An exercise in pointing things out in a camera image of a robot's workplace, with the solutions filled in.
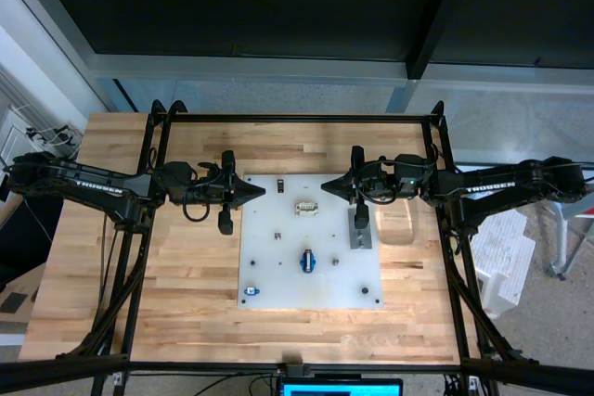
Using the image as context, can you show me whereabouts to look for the tangled white cables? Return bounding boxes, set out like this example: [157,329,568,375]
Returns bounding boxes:
[22,122,83,149]

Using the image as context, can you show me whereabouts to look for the white board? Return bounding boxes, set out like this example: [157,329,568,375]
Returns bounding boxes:
[237,173,386,312]

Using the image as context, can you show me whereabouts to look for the screen with blue edge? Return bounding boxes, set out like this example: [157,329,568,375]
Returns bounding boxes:
[277,377,404,396]

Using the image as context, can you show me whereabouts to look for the grey metal stand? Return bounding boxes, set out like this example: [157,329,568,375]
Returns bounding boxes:
[540,200,594,281]

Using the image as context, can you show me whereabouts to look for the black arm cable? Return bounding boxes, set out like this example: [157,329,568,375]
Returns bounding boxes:
[182,200,211,224]
[356,154,400,172]

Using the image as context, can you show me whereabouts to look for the grey aluminium block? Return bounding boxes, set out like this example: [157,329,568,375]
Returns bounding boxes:
[346,207,375,251]

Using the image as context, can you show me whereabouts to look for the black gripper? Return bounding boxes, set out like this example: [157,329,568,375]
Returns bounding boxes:
[197,149,267,236]
[320,145,398,231]

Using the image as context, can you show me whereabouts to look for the blue round mount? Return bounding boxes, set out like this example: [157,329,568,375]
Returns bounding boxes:
[297,249,318,275]

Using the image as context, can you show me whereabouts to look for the small black camera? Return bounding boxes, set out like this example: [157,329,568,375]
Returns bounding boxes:
[282,353,311,377]

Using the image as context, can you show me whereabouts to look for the beige connector housing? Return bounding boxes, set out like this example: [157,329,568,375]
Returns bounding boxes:
[294,200,321,220]

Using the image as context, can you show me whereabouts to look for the clear plastic tub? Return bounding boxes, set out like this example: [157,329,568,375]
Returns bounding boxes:
[376,203,415,246]

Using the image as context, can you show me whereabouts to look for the black metal frame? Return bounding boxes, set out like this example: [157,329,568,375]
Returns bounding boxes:
[0,98,594,396]

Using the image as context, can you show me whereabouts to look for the brown cardboard box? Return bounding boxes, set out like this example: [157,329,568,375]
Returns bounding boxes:
[0,261,47,323]

